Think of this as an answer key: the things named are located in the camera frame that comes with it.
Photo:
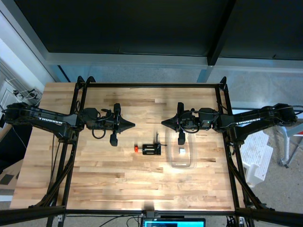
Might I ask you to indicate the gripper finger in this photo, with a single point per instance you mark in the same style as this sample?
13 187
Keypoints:
125 123
125 127
172 121
172 127

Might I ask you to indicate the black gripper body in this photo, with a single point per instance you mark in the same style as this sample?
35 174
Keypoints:
191 123
109 123

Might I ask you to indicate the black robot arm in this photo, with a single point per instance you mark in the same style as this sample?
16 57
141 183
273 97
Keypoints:
47 119
251 121

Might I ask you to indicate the small white block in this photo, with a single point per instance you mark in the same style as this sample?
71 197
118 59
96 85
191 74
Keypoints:
182 151

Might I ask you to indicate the clear plastic tub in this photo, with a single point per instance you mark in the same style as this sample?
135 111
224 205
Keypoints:
172 153

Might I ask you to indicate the black vise with orange knob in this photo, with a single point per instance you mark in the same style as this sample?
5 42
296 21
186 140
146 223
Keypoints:
151 149

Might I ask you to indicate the white foam block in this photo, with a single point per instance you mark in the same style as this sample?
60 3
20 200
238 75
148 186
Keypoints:
256 160

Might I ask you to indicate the laptop screen with blue edge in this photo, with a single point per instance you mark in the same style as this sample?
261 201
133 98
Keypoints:
172 223

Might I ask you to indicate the grey metal stand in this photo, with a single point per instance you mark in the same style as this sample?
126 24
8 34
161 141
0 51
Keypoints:
287 142

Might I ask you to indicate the brown cardboard box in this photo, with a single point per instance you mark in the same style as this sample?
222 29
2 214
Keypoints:
10 170

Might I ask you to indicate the black metal frame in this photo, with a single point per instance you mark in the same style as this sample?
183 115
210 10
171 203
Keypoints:
151 85

